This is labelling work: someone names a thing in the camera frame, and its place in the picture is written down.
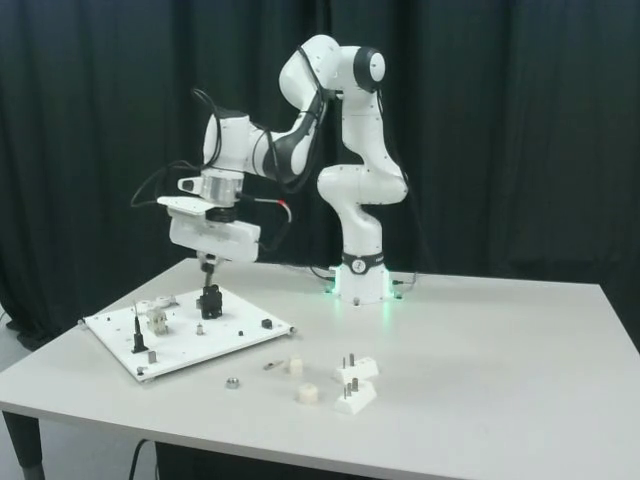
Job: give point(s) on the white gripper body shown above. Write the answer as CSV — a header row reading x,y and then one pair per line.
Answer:
x,y
215,237

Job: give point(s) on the large metal square peg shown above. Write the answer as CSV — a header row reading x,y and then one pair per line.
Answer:
x,y
207,276

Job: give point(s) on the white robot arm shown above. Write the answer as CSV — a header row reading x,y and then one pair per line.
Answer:
x,y
362,165

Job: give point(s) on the white square peg holder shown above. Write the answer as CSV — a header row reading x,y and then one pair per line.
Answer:
x,y
361,370

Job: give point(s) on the white round peg holder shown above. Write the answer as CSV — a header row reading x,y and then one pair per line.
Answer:
x,y
357,402

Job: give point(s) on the white flat mounting plate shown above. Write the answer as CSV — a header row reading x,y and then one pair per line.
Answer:
x,y
180,204

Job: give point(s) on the white gear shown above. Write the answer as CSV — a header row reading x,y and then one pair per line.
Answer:
x,y
143,304
165,301

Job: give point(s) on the white task board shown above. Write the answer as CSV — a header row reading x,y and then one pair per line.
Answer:
x,y
200,350

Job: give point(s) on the metal bolt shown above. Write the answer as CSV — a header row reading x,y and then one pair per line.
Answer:
x,y
231,383

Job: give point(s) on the white holder block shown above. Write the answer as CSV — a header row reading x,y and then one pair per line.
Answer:
x,y
295,365
308,395

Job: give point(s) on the black curtain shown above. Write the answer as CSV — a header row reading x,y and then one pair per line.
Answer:
x,y
75,100

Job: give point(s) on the black table leg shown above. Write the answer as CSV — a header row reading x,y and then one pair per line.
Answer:
x,y
22,445

